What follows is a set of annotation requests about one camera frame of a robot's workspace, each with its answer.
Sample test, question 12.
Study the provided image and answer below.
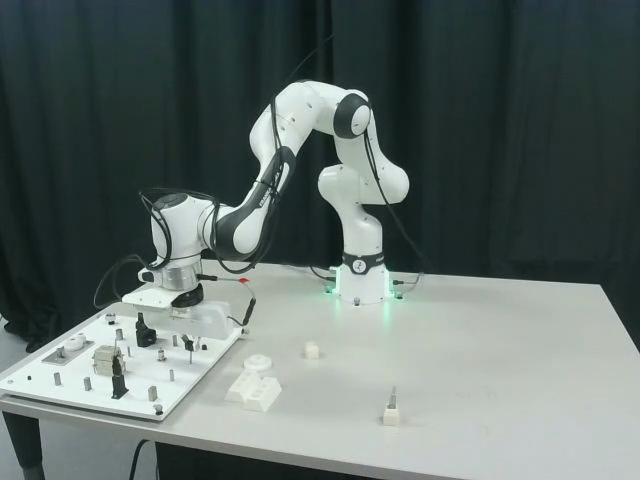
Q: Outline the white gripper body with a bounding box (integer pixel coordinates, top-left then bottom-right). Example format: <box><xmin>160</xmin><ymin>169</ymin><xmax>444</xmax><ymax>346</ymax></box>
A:
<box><xmin>168</xmin><ymin>300</ymin><xmax>235</xmax><ymax>339</ymax></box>

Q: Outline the white holder with round holes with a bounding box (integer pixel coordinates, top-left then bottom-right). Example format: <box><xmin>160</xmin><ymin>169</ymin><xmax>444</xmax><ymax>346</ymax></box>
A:
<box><xmin>243</xmin><ymin>376</ymin><xmax>283</xmax><ymax>413</ymax></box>

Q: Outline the black rod with red tag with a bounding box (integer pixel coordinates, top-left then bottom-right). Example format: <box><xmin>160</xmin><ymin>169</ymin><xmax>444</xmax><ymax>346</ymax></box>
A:
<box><xmin>196</xmin><ymin>272</ymin><xmax>259</xmax><ymax>327</ymax></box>

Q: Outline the white holder with square holes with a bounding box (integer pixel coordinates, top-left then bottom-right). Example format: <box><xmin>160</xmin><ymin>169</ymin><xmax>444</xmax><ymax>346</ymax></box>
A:
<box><xmin>225</xmin><ymin>371</ymin><xmax>262</xmax><ymax>402</ymax></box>

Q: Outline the white large gear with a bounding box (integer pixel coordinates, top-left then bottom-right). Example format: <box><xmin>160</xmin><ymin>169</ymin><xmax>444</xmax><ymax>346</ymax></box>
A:
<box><xmin>242</xmin><ymin>353</ymin><xmax>274</xmax><ymax>374</ymax></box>

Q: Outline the metal connector block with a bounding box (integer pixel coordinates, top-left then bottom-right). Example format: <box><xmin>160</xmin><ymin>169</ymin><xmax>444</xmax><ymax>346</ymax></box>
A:
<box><xmin>91</xmin><ymin>344</ymin><xmax>127</xmax><ymax>374</ymax></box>

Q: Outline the white task board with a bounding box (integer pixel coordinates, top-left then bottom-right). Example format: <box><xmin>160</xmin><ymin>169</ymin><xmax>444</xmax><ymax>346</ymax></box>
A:
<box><xmin>0</xmin><ymin>298</ymin><xmax>242</xmax><ymax>421</ymax></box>

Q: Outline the dark table leg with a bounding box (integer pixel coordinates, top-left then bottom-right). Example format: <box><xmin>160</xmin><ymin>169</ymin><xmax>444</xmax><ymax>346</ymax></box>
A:
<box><xmin>0</xmin><ymin>410</ymin><xmax>40</xmax><ymax>480</ymax></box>

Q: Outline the black curtain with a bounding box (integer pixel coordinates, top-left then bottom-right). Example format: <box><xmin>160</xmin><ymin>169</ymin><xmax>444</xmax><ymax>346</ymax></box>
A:
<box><xmin>0</xmin><ymin>0</ymin><xmax>640</xmax><ymax>326</ymax></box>

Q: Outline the black looped wrist cable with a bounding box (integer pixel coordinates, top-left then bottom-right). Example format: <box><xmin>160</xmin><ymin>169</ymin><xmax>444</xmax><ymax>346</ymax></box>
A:
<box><xmin>92</xmin><ymin>185</ymin><xmax>177</xmax><ymax>310</ymax></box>

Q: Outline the black cable under table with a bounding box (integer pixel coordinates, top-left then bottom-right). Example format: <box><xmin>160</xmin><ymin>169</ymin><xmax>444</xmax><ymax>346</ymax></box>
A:
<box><xmin>129</xmin><ymin>438</ymin><xmax>157</xmax><ymax>480</ymax></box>

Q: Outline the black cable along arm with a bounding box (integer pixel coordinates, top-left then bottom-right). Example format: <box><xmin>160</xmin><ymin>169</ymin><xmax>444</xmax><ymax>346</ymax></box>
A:
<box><xmin>212</xmin><ymin>29</ymin><xmax>341</xmax><ymax>216</ymax></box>

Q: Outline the black cable at base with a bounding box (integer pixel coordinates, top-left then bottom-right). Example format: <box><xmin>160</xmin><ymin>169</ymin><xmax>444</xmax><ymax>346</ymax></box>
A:
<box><xmin>363</xmin><ymin>97</ymin><xmax>427</xmax><ymax>292</ymax></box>

